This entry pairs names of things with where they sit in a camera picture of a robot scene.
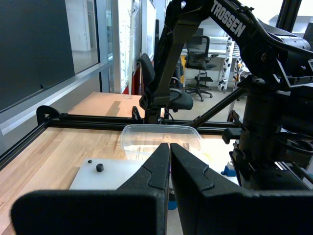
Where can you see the white task board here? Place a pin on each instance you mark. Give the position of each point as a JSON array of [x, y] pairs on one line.
[[110, 176]]

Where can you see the black office chair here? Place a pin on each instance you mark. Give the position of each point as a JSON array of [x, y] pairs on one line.
[[199, 60], [181, 101]]

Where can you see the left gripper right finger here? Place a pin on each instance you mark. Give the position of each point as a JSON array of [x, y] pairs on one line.
[[232, 213]]

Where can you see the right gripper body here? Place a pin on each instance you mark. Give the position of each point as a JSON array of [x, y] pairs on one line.
[[266, 176]]

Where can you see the blue socket block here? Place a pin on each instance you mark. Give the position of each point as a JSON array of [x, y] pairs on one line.
[[230, 171], [172, 203]]

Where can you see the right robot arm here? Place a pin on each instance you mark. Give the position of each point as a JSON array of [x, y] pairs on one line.
[[227, 22]]

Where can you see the short dark threaded stud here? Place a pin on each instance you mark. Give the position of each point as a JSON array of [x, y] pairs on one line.
[[99, 167]]

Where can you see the black frame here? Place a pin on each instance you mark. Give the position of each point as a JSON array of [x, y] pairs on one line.
[[97, 121]]

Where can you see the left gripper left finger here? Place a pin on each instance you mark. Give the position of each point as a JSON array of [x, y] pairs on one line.
[[97, 210]]

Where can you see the clear plastic container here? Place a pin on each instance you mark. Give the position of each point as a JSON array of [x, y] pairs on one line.
[[156, 137]]

